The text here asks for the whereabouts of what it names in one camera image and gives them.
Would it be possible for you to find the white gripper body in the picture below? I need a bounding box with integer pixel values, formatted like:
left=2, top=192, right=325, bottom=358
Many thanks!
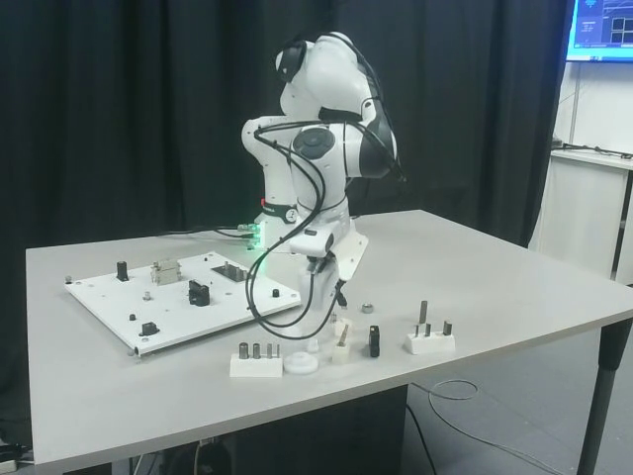
left=296, top=269, right=343, bottom=342

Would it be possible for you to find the flat white mounting plate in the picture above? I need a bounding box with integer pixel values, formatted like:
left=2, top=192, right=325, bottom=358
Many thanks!
left=334, top=231, right=371, bottom=284

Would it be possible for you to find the white large gear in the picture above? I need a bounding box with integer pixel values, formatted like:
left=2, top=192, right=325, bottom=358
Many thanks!
left=284, top=351, right=320, bottom=377

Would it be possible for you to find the white round peg holder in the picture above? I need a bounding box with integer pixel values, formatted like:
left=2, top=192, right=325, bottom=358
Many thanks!
left=228, top=351, right=284, bottom=380

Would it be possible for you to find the white square peg holder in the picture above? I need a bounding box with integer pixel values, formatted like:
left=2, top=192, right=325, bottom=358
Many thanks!
left=404, top=332, right=456, bottom=356

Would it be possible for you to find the black equipment box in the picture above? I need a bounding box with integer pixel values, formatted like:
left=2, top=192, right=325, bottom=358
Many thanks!
left=217, top=384, right=409, bottom=475

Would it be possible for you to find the white task board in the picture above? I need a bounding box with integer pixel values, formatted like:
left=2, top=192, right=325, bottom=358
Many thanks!
left=62, top=249, right=303, bottom=358

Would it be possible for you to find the black curtain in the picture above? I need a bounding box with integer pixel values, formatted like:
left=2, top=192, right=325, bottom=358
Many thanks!
left=0, top=0, right=578, bottom=446

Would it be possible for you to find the white cabinet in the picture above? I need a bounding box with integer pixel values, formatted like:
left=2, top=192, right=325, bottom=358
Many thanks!
left=547, top=146, right=633, bottom=287

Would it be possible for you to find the black table leg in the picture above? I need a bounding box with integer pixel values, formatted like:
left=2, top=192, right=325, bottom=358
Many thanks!
left=577, top=321, right=630, bottom=475

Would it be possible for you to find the blue screen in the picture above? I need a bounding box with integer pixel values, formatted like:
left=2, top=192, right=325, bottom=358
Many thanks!
left=565, top=0, right=633, bottom=64

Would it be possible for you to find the small white camera box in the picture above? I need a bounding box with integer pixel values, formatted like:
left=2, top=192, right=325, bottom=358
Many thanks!
left=289, top=229, right=338, bottom=257

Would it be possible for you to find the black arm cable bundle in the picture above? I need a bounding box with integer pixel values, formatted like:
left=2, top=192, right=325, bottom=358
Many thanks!
left=248, top=33, right=411, bottom=340

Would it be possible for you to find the black base cable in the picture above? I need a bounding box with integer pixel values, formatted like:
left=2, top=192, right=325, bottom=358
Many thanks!
left=162, top=226, right=258, bottom=242

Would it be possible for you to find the grey floor cable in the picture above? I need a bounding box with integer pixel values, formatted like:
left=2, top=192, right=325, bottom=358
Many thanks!
left=427, top=379, right=588, bottom=475

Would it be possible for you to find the black floor cable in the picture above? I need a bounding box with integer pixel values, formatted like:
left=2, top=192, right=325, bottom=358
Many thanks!
left=405, top=403, right=439, bottom=475

